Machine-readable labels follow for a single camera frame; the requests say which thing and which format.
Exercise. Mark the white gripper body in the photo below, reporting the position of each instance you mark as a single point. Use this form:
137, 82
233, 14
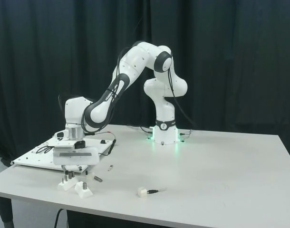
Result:
74, 158

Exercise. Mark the thick metal square peg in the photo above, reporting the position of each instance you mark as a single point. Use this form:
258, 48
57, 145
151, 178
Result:
71, 176

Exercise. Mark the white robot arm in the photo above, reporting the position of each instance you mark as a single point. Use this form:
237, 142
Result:
133, 59

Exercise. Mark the lying metal round peg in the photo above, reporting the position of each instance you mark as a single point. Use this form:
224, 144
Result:
98, 179

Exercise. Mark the standing metal round peg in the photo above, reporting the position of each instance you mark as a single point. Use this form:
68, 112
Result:
84, 185

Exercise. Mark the white square peg holder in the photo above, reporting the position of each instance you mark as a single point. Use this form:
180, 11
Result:
66, 185

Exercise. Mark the white round peg holder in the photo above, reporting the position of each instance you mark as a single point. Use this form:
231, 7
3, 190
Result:
84, 192

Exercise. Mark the small metal plug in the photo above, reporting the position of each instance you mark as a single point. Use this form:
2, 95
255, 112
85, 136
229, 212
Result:
110, 168

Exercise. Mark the white task board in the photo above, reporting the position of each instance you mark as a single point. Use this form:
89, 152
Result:
99, 148

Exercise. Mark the small white sensor box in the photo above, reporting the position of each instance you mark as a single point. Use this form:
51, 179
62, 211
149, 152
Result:
61, 135

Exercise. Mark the small white cube holder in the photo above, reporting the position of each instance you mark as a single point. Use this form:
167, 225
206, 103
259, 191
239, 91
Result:
142, 192

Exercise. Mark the black table leg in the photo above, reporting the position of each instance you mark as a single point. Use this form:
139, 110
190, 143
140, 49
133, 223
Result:
3, 211

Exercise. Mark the black curtain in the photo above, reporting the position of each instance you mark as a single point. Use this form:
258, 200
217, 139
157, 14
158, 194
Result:
230, 59

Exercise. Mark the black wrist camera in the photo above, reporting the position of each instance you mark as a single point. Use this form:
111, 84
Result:
80, 144

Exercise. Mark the flat white mount plate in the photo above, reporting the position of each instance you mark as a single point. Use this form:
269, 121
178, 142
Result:
61, 144

